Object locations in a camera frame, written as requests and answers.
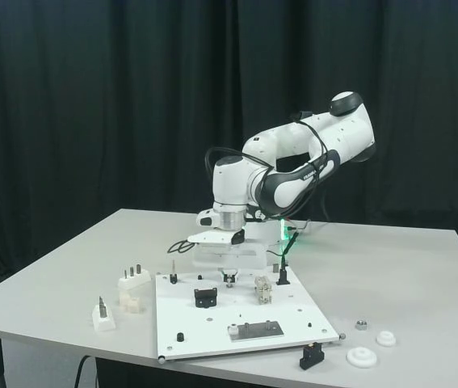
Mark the tall metal square peg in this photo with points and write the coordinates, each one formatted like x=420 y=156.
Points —
x=100 y=305

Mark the wide white peg holder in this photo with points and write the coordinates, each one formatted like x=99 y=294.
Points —
x=133 y=282

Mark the medium metal round peg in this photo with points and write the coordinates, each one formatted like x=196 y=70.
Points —
x=132 y=271

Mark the white medium gear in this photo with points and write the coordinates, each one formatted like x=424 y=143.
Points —
x=386 y=338

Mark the small white camera box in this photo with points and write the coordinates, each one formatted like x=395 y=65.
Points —
x=205 y=218

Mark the thick metal round peg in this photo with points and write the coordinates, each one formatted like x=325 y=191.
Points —
x=139 y=269

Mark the small cream block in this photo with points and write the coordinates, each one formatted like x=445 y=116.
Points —
x=136 y=307
x=124 y=301

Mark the thin black rod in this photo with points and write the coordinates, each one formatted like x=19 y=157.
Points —
x=255 y=217

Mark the white large gear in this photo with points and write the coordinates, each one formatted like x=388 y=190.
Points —
x=361 y=358

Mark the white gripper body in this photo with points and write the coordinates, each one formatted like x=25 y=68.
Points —
x=249 y=260

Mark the short metal square peg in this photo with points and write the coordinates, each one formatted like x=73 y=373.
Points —
x=106 y=311

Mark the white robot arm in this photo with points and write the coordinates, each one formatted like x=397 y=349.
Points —
x=350 y=133

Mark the white task board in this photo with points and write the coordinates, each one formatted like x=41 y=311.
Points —
x=220 y=323

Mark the narrow white peg holder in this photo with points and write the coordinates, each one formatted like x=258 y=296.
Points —
x=103 y=322

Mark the black curtain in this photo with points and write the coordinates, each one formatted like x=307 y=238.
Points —
x=91 y=101

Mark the white small gear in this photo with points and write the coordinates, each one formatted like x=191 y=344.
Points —
x=233 y=330

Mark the flat white mount plate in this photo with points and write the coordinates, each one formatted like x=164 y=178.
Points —
x=212 y=238

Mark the large metal hex nut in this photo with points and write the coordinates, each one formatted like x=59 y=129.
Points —
x=360 y=325

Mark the black mount band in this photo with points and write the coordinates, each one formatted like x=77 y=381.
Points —
x=238 y=237

